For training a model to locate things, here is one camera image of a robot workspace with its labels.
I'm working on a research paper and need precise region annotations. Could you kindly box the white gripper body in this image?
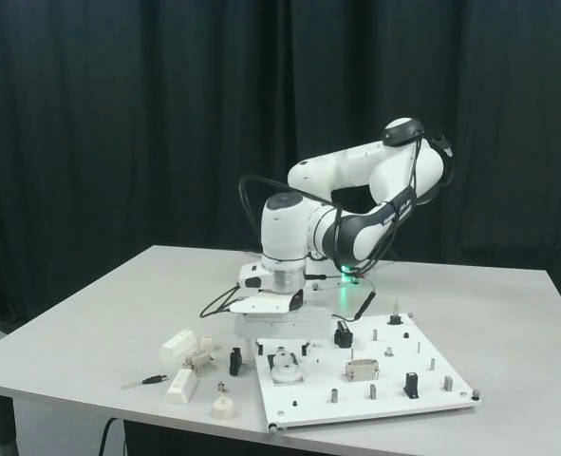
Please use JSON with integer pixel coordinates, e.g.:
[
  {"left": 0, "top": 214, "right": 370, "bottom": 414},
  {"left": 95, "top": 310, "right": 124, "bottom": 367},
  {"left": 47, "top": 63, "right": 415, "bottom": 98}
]
[{"left": 234, "top": 308, "right": 332, "bottom": 341}]

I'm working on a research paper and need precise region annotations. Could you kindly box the white large gear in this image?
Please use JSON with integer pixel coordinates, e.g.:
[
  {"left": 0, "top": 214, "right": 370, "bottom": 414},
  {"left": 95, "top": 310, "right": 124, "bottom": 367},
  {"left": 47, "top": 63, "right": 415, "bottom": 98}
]
[{"left": 271, "top": 359, "right": 306, "bottom": 387}]

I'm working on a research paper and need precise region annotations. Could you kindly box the beige metal waterproof plug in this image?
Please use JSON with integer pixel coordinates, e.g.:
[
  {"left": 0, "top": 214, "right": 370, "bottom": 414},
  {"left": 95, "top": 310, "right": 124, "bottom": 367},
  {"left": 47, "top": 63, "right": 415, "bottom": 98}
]
[{"left": 180, "top": 350, "right": 215, "bottom": 373}]

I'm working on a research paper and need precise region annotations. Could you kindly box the white task board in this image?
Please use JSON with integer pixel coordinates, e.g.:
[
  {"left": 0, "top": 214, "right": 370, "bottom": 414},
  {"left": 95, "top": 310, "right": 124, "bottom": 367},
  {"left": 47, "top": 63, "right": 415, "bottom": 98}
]
[{"left": 251, "top": 311, "right": 482, "bottom": 434}]

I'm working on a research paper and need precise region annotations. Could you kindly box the long white peg holder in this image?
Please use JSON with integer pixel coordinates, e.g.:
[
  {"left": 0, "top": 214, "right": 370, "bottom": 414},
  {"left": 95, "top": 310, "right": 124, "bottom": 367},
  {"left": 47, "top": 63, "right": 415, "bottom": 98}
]
[
  {"left": 164, "top": 369, "right": 202, "bottom": 406},
  {"left": 159, "top": 331, "right": 198, "bottom": 365}
]

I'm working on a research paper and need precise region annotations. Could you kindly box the black Ethernet plug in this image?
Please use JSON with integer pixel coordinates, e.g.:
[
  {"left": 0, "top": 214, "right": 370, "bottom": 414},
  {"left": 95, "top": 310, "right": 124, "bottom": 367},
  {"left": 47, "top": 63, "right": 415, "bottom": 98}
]
[{"left": 122, "top": 374, "right": 169, "bottom": 390}]

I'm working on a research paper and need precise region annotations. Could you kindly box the black box under table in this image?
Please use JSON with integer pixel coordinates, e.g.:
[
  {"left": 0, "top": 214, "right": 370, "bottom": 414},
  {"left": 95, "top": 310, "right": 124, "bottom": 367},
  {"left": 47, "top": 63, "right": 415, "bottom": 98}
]
[{"left": 122, "top": 420, "right": 274, "bottom": 456}]

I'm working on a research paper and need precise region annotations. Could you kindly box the black curtain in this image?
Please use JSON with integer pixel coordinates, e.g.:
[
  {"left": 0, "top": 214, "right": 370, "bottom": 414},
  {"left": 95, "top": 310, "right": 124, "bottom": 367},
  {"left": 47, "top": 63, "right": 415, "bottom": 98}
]
[{"left": 0, "top": 0, "right": 561, "bottom": 329}]

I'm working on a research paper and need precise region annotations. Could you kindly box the small white camera box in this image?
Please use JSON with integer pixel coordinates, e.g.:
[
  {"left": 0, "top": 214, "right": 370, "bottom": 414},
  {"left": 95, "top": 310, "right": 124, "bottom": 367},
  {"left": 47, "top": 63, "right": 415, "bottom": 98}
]
[{"left": 238, "top": 265, "right": 268, "bottom": 290}]

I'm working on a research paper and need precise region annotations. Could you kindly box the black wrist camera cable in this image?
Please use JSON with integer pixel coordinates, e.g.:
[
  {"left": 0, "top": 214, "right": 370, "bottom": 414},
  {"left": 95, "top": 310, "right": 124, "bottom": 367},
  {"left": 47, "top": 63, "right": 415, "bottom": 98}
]
[{"left": 200, "top": 283, "right": 243, "bottom": 318}]

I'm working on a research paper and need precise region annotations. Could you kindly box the thin black rod on wire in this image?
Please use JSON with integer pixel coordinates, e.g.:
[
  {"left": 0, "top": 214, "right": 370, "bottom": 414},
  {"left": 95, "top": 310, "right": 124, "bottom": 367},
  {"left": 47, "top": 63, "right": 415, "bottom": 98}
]
[{"left": 306, "top": 271, "right": 378, "bottom": 321}]

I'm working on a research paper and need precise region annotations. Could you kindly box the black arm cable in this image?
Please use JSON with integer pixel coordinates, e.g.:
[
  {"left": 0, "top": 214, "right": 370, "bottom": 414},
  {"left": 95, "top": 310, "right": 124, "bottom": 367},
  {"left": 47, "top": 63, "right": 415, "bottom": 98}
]
[{"left": 239, "top": 127, "right": 455, "bottom": 286}]

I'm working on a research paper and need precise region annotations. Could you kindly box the black floor cable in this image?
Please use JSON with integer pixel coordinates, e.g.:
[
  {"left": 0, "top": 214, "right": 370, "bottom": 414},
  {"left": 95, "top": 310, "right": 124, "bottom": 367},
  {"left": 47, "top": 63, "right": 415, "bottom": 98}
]
[{"left": 100, "top": 416, "right": 121, "bottom": 456}]

